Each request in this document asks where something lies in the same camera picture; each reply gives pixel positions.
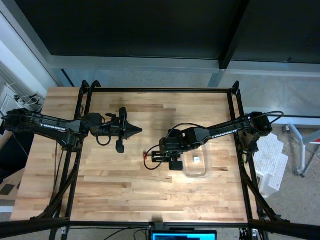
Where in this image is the white ribbed plastic block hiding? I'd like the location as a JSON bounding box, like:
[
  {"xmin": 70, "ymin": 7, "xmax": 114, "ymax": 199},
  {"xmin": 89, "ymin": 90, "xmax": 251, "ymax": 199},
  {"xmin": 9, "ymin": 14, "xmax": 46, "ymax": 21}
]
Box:
[{"xmin": 252, "ymin": 133, "xmax": 290, "ymax": 200}]

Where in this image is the grey metal stand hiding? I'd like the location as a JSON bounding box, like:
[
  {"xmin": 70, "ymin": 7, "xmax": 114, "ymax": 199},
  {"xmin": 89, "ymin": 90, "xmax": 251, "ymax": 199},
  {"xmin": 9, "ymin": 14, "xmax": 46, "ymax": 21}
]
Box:
[{"xmin": 282, "ymin": 122, "xmax": 320, "ymax": 179}]

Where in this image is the white cabinet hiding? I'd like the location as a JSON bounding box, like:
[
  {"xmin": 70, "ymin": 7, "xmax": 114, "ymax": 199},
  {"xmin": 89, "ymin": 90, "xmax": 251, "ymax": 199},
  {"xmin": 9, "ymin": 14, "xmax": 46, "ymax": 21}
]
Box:
[{"xmin": 0, "ymin": 62, "xmax": 47, "ymax": 118}]

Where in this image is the thin black shoulder cable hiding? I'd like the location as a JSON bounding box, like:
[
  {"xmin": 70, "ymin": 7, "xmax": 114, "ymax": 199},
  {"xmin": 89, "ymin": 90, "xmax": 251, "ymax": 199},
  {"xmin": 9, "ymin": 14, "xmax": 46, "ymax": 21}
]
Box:
[{"xmin": 249, "ymin": 111, "xmax": 285, "ymax": 126}]

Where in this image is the clear plastic tub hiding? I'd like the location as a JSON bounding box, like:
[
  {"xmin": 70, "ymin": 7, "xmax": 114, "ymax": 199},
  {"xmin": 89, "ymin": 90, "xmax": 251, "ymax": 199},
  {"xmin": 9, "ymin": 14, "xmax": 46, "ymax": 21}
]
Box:
[{"xmin": 181, "ymin": 144, "xmax": 212, "ymax": 180}]

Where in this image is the black and white cable bundle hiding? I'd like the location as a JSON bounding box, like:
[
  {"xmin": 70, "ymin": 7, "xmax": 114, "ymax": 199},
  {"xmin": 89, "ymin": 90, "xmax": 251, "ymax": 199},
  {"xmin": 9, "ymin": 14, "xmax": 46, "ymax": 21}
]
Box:
[{"xmin": 13, "ymin": 93, "xmax": 45, "ymax": 106}]

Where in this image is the small dark window pane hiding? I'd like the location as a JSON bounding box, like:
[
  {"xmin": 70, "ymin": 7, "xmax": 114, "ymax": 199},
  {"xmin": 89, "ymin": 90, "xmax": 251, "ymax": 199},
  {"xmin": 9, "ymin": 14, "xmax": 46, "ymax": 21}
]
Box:
[{"xmin": 228, "ymin": 0, "xmax": 320, "ymax": 64}]

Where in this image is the blue laptop screen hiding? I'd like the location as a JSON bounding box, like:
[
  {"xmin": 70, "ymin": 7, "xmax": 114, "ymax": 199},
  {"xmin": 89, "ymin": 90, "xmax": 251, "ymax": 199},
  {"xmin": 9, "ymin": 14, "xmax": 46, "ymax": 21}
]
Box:
[{"xmin": 149, "ymin": 229, "xmax": 218, "ymax": 240}]

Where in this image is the black vise with orange knob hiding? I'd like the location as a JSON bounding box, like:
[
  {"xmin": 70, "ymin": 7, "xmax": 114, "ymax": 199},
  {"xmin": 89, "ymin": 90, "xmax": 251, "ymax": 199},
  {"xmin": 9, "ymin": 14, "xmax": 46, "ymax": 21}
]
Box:
[{"xmin": 143, "ymin": 150, "xmax": 173, "ymax": 164}]

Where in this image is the black foam pad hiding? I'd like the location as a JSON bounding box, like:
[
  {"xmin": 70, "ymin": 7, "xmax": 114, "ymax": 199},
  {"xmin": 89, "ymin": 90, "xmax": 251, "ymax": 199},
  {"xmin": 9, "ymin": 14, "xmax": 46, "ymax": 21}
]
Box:
[{"xmin": 0, "ymin": 183, "xmax": 15, "ymax": 196}]

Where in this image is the black window post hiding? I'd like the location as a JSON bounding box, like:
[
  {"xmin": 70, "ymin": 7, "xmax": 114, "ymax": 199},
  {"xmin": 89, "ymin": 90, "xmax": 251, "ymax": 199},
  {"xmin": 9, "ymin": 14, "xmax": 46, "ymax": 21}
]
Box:
[{"xmin": 218, "ymin": 0, "xmax": 251, "ymax": 71}]

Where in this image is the black aluminium frame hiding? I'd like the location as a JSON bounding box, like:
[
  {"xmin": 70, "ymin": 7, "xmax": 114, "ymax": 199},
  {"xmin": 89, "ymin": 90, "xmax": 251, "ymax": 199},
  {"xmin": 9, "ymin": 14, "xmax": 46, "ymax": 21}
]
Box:
[{"xmin": 0, "ymin": 79, "xmax": 320, "ymax": 240}]

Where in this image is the brown cardboard sheet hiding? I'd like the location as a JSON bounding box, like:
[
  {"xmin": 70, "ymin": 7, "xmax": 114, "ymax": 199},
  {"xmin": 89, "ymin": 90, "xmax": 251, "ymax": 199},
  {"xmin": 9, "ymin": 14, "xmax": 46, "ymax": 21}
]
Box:
[{"xmin": 0, "ymin": 167, "xmax": 26, "ymax": 201}]

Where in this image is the black arched arm cable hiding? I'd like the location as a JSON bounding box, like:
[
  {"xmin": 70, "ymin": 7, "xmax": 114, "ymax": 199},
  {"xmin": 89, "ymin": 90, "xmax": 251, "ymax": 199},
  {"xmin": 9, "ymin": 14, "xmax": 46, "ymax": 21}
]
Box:
[{"xmin": 166, "ymin": 123, "xmax": 201, "ymax": 141}]

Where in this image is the black looped gripper cable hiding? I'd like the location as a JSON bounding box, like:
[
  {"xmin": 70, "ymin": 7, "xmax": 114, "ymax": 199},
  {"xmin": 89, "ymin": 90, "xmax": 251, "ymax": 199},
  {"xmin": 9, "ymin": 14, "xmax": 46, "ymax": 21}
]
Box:
[
  {"xmin": 104, "ymin": 113, "xmax": 118, "ymax": 126},
  {"xmin": 143, "ymin": 146, "xmax": 171, "ymax": 171}
]

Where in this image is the black table-edge camera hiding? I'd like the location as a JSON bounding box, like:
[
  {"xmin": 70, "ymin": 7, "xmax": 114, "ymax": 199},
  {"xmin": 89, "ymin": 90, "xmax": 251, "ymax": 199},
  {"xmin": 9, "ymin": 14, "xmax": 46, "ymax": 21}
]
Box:
[{"xmin": 149, "ymin": 216, "xmax": 168, "ymax": 230}]

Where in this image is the large dark window pane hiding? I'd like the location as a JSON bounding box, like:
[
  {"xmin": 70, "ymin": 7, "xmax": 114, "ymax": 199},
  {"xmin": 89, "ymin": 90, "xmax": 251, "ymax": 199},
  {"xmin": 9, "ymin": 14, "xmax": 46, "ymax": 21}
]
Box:
[{"xmin": 14, "ymin": 0, "xmax": 250, "ymax": 61}]

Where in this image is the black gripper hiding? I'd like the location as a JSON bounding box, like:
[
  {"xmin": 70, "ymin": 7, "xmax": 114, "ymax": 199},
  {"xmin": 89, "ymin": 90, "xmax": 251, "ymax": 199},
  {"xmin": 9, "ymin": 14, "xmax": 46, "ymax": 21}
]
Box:
[
  {"xmin": 159, "ymin": 136, "xmax": 186, "ymax": 172},
  {"xmin": 103, "ymin": 107, "xmax": 143, "ymax": 154}
]

